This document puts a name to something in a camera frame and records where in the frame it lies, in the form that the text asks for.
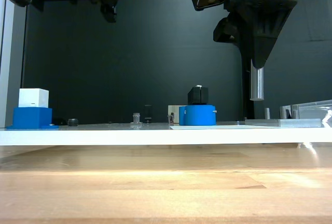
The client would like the silver metal cylinder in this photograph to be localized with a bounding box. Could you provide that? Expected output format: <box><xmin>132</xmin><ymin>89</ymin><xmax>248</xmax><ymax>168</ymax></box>
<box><xmin>249</xmin><ymin>57</ymin><xmax>265</xmax><ymax>102</ymax></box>

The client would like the clear plastic tub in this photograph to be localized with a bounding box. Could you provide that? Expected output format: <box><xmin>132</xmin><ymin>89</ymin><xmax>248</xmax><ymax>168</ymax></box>
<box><xmin>279</xmin><ymin>99</ymin><xmax>332</xmax><ymax>162</ymax></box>

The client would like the black clamp block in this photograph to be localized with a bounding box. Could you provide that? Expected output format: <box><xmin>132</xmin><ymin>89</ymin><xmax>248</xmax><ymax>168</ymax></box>
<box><xmin>187</xmin><ymin>84</ymin><xmax>210</xmax><ymax>105</ymax></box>

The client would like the grey metal bar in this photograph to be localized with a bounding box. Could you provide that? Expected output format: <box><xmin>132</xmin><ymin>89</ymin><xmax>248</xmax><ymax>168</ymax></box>
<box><xmin>244</xmin><ymin>118</ymin><xmax>323</xmax><ymax>128</ymax></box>

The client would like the blue round holder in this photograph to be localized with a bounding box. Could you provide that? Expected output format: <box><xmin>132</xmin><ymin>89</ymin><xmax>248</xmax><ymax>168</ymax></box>
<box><xmin>178</xmin><ymin>104</ymin><xmax>218</xmax><ymax>127</ymax></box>

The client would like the white cube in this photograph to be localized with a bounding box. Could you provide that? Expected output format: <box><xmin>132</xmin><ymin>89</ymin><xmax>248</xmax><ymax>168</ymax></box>
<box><xmin>18</xmin><ymin>88</ymin><xmax>50</xmax><ymax>108</ymax></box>

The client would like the beige connector housing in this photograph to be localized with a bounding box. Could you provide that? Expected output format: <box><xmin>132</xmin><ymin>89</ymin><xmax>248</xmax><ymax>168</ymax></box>
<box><xmin>168</xmin><ymin>105</ymin><xmax>181</xmax><ymax>126</ymax></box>

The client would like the clear plastic connector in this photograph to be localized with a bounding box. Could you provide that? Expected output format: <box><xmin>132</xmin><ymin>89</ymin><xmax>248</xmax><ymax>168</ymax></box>
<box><xmin>130</xmin><ymin>113</ymin><xmax>144</xmax><ymax>128</ymax></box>

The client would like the blue square base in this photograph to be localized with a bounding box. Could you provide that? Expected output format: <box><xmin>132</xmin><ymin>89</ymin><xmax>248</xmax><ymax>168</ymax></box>
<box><xmin>6</xmin><ymin>106</ymin><xmax>60</xmax><ymax>131</ymax></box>

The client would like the white task board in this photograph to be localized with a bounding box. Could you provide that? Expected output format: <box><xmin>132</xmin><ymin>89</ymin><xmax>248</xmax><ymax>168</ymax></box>
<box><xmin>0</xmin><ymin>123</ymin><xmax>332</xmax><ymax>147</ymax></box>

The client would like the black vertical post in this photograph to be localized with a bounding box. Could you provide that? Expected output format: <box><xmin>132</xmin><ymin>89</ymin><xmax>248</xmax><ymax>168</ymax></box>
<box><xmin>239</xmin><ymin>44</ymin><xmax>256</xmax><ymax>121</ymax></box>

